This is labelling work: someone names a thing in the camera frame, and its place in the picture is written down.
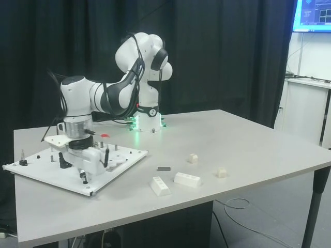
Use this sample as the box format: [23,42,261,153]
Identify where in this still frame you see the black D-SUB plug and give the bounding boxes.
[58,152,69,169]

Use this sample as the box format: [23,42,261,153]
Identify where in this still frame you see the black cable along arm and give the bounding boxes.
[46,33,167,130]

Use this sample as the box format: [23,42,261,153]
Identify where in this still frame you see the blue screen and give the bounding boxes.
[291,0,331,34]

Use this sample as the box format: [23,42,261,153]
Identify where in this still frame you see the white task board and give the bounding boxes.
[1,143,150,197]

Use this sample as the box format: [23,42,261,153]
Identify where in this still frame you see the black cables at robot foot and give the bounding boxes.
[92,116,136,127]

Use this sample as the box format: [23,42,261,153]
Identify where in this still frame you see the white cabinet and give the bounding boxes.
[273,76,331,150]

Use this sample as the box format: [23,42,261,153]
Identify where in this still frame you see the white large gear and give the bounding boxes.
[110,154,128,166]

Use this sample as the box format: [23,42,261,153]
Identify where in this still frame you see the black curtain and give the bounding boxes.
[0,0,295,233]

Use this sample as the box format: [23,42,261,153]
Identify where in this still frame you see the thin black rod red tag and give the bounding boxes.
[86,128,111,168]

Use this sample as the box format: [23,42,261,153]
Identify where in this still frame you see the black table leg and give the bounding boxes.
[302,165,327,248]

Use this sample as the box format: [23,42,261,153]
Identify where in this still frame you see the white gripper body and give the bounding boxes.
[63,147,107,175]

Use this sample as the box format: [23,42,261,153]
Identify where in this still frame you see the grey floor cable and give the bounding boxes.
[223,197,311,248]

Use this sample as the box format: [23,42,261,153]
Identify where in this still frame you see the flat white mounting plate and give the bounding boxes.
[43,134,71,151]

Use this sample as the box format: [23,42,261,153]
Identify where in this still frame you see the black box under table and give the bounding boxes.
[67,200,215,248]

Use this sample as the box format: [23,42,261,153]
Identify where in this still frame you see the silver wrist ring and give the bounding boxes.
[64,120,93,139]

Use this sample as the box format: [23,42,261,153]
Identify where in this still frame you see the white peg holder block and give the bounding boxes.
[173,172,203,188]
[149,177,172,198]

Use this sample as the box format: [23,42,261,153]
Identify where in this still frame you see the black floor cable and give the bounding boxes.
[212,210,235,248]

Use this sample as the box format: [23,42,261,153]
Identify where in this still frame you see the cables on cabinet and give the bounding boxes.
[285,73,331,84]

